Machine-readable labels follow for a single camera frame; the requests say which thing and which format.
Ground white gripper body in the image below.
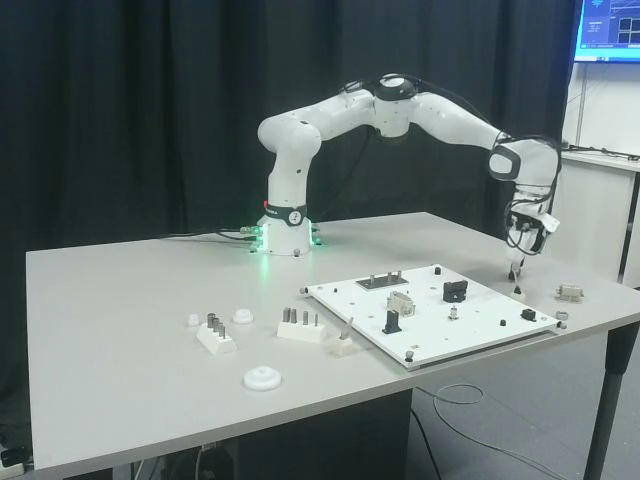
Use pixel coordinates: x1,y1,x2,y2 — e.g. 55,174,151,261
505,212,561,256

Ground white cabinet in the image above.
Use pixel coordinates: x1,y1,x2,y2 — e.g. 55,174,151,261
542,148,640,290

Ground white task board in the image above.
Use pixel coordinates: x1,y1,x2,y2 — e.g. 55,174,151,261
301,263,570,373

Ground dark grey table leg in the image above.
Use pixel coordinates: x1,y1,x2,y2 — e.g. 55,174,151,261
583,324,635,480

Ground blue screen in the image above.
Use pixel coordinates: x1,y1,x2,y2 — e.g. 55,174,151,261
573,0,640,64

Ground white peg holder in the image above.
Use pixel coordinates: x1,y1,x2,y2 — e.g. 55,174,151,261
276,319,329,345
195,323,237,357

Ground white large gear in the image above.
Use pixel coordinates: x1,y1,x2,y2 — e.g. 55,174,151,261
243,366,285,393

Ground black curtain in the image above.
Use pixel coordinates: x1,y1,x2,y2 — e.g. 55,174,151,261
0,0,584,451

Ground thin black cable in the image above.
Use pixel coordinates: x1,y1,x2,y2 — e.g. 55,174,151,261
558,142,640,162

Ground thin grey cable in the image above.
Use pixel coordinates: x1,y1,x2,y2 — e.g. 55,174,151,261
432,383,594,480

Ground black base cable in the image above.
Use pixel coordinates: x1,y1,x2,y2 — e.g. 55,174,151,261
164,227,261,244

